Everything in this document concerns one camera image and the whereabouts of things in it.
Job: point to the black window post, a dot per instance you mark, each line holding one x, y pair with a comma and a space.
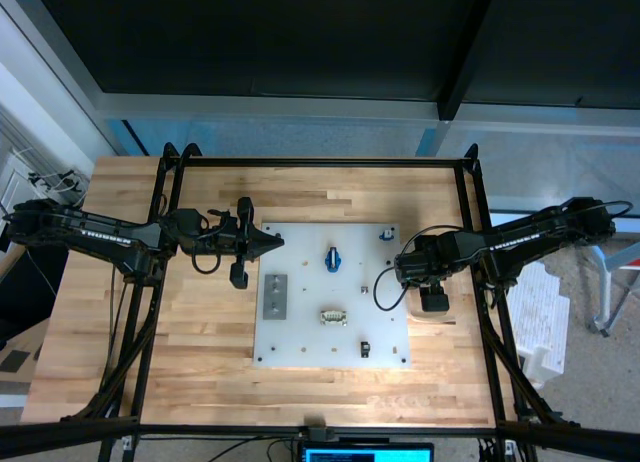
465, 57

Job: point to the blue connector socket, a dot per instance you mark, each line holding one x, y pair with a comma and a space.
332, 266

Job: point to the clear plastic tub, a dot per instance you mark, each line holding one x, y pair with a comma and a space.
440, 319

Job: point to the white taskboard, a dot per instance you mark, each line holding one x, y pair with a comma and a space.
300, 332

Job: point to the white frame bracket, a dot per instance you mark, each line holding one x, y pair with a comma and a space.
510, 447
127, 442

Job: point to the cardboard box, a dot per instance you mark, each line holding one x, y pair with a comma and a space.
20, 342

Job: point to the grey window frame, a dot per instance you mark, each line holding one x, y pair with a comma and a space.
250, 104

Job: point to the black aluminium frame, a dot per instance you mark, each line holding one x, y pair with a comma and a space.
320, 163

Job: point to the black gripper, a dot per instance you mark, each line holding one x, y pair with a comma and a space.
244, 209
434, 299

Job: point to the small blue white clamp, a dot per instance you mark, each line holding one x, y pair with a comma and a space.
382, 238

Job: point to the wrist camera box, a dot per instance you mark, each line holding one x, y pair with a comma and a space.
410, 267

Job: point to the black connector socket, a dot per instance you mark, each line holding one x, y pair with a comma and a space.
365, 349

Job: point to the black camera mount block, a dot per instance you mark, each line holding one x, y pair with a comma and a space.
320, 433

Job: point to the white foam packaging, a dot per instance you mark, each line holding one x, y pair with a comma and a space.
540, 322

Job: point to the laptop screen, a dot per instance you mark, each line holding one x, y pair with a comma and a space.
365, 454

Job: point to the grey metal stand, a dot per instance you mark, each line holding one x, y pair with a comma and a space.
605, 292

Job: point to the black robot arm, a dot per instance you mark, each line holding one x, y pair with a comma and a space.
100, 234
525, 237

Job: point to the grey metal plate with pegs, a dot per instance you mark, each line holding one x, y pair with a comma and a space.
275, 282

